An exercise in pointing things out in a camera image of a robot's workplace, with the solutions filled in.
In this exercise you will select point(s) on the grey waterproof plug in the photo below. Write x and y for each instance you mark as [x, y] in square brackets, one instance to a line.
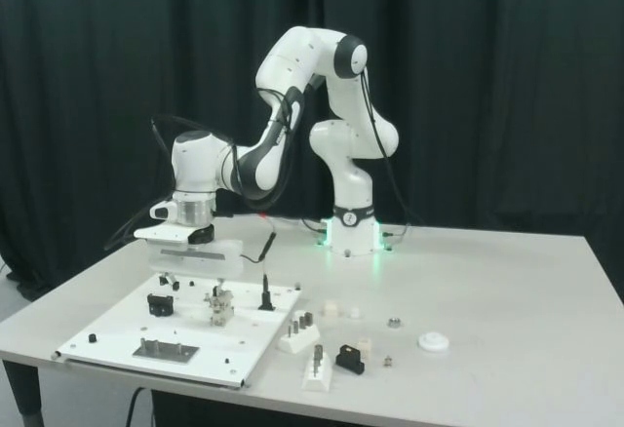
[220, 298]

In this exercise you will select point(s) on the cream small holder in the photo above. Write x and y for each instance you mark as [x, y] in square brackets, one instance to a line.
[364, 344]

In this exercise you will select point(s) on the metal bolt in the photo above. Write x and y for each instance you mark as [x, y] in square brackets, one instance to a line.
[394, 322]

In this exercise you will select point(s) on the white task board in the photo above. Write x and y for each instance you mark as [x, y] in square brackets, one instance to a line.
[97, 339]

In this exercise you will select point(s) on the dark grey table leg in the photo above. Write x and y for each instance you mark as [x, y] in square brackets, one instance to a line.
[24, 398]

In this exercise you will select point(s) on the metal BNC plug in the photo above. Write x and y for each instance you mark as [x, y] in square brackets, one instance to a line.
[388, 361]

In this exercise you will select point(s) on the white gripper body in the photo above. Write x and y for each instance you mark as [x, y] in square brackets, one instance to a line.
[200, 263]

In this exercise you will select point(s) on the white large gear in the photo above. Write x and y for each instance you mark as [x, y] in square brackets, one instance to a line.
[433, 340]

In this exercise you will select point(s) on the cream hollow square holder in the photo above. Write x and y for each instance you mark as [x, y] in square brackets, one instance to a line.
[330, 311]

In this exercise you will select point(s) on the thin black rod red tag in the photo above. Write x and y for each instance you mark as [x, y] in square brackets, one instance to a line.
[269, 246]

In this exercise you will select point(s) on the metal square peg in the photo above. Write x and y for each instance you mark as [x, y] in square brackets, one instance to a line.
[309, 321]
[302, 323]

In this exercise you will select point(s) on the thin metal round peg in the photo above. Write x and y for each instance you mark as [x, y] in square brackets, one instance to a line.
[294, 329]

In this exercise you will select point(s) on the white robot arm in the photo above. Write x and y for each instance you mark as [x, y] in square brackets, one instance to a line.
[292, 56]

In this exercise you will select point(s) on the white peg holder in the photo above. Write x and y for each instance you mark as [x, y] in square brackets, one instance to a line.
[317, 378]
[297, 344]

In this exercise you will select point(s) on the black D-SUB plug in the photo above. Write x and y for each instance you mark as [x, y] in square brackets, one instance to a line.
[350, 359]

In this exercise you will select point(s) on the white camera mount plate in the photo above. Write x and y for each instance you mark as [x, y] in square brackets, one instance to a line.
[161, 233]

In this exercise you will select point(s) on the black curtain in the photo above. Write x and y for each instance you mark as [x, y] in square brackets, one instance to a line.
[487, 105]

